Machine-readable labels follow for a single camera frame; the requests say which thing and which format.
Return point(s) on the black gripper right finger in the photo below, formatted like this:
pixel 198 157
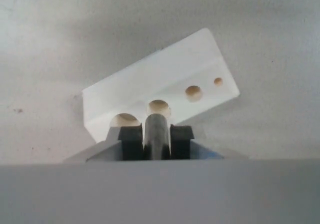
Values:
pixel 181 143

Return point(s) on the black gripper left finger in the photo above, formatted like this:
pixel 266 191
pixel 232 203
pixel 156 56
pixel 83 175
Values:
pixel 130 143

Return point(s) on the metal round peg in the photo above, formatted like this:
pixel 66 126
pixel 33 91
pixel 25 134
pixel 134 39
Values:
pixel 156 133

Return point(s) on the white peg holder with holes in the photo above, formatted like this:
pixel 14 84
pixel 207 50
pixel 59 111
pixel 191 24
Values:
pixel 175 66

